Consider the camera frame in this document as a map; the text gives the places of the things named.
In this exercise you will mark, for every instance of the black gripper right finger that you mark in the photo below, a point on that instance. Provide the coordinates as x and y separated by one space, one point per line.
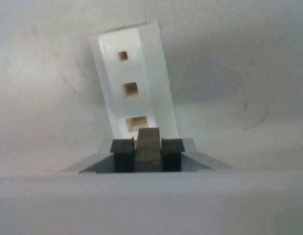
171 156

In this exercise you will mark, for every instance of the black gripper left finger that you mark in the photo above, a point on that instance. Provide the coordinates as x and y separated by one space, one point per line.
122 156

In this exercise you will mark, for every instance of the metal square peg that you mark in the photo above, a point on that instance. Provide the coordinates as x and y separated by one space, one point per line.
147 151

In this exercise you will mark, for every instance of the white square peg holder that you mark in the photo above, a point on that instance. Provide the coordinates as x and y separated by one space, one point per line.
132 73

